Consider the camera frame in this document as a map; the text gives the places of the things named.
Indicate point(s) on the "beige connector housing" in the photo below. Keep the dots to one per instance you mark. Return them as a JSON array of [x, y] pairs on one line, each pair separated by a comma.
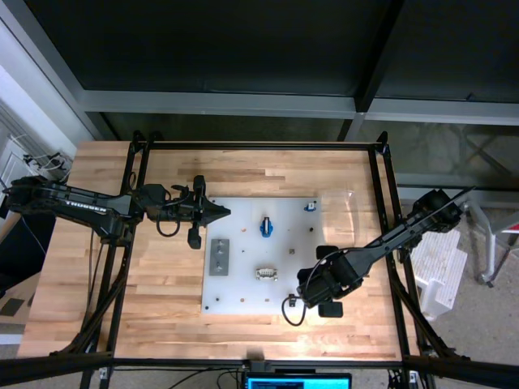
[[266, 274]]

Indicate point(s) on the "black table-level camera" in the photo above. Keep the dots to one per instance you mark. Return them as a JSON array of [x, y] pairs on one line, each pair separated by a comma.
[[256, 362]]

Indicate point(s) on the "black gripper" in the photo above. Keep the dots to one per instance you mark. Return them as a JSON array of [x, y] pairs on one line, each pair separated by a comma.
[[198, 210], [320, 287]]

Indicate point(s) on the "white step stool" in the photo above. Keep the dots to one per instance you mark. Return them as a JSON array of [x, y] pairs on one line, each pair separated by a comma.
[[442, 275]]

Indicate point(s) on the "grey metal stand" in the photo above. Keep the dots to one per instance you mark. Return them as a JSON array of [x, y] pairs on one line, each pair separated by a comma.
[[490, 243]]

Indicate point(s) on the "white taskboard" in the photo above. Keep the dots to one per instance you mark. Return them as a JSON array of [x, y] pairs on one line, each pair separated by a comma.
[[243, 279]]

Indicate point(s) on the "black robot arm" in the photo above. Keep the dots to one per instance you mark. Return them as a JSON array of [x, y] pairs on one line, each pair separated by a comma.
[[389, 239], [81, 204]]

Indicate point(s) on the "laptop screen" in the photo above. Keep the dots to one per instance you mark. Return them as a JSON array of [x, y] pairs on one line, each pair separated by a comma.
[[296, 383]]

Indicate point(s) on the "clear plastic tub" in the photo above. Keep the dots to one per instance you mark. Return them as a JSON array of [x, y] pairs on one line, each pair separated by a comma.
[[340, 215]]

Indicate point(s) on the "blue and white connector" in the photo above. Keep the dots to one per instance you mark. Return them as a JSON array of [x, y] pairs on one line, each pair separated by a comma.
[[309, 206]]

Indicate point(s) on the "grey metal plate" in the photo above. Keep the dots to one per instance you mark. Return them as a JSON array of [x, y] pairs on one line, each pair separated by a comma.
[[219, 259]]

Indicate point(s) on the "blue bar clamp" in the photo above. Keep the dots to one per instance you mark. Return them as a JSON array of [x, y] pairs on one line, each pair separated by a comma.
[[265, 227]]

